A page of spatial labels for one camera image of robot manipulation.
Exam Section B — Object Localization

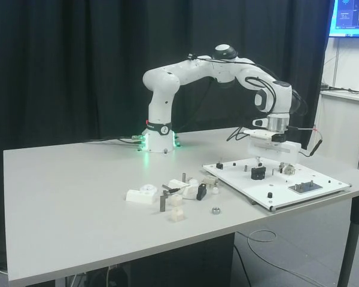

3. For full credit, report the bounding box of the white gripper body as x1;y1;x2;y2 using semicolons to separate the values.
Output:
247;139;302;164

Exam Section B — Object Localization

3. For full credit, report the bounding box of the cream peg holder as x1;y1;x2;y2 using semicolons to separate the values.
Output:
167;207;186;223

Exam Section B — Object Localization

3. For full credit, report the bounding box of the flat white mounting plate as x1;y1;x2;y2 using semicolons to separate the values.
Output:
242;129;276;140

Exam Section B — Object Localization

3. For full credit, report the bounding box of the thin black rod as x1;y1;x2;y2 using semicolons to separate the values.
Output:
305;138;323;157

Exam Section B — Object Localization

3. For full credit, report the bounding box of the white task board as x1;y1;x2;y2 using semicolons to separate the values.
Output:
202;158;352;213

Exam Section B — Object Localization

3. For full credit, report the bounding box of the white cabinet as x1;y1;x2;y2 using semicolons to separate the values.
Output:
317;88;359;174

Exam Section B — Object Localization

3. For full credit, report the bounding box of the metal D-SUB connector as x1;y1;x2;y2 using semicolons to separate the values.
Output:
200;176;219;190

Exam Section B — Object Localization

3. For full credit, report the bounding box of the black D-SUB plug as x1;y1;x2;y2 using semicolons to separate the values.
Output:
197;182;209;202

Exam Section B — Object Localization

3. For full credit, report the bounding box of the black table leg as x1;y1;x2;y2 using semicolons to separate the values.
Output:
343;195;359;287

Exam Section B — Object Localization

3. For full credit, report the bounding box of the large white holder block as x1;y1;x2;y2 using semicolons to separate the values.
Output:
125;186;159;204

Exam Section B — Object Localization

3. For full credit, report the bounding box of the blue screen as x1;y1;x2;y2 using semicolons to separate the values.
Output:
327;0;359;39

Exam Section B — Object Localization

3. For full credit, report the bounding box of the black curtain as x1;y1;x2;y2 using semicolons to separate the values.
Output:
0;0;330;152

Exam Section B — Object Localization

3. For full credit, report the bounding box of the silver wrist ring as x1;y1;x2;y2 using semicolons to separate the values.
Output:
267;114;290;133

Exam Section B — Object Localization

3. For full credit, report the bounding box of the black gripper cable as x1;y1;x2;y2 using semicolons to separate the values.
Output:
226;126;254;143

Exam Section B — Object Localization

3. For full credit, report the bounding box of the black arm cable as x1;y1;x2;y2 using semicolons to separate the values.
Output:
187;53;303;118

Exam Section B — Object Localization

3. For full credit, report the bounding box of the grey floor cable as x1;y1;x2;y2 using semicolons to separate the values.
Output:
246;229;359;287

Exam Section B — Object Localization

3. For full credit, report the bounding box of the black table cable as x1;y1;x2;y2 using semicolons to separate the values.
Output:
89;135;145;145

